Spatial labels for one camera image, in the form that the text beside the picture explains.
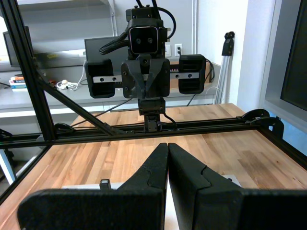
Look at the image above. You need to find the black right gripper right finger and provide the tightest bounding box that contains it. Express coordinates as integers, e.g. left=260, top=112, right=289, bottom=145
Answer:
left=168, top=143, right=307, bottom=230

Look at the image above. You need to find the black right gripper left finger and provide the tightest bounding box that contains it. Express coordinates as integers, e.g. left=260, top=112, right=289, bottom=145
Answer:
left=17, top=142, right=168, bottom=230

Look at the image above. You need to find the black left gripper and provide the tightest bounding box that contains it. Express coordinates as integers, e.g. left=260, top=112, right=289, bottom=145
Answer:
left=85, top=54, right=207, bottom=99

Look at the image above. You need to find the white board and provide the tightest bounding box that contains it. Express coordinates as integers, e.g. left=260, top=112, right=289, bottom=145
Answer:
left=61, top=174, right=242, bottom=230

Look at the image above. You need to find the black monitor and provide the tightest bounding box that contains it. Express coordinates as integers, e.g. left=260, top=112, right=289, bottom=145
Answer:
left=84, top=37, right=131, bottom=70
left=2, top=25, right=33, bottom=68

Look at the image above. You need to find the grey counter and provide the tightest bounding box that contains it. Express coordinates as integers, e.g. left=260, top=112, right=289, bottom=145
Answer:
left=0, top=61, right=216, bottom=113

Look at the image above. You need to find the aluminium stand with black top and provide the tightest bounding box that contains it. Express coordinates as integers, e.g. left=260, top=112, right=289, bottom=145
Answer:
left=214, top=31, right=236, bottom=105

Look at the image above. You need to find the stack of books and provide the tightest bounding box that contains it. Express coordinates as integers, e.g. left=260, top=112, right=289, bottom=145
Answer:
left=9, top=76, right=28, bottom=92

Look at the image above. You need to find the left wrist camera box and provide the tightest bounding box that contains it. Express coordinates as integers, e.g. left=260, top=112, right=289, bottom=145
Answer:
left=129, top=25, right=159, bottom=55

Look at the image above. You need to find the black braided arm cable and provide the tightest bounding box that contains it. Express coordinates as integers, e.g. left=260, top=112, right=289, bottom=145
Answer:
left=99, top=30, right=130, bottom=56

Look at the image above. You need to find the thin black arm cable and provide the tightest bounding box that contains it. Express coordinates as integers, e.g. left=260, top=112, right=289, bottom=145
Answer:
left=153, top=0, right=177, bottom=40

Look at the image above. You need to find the white cable bundle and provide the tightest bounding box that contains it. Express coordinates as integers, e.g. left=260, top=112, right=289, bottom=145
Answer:
left=56, top=80, right=79, bottom=92

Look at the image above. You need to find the black metal frame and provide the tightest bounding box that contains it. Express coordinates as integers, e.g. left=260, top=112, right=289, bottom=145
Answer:
left=0, top=0, right=307, bottom=207

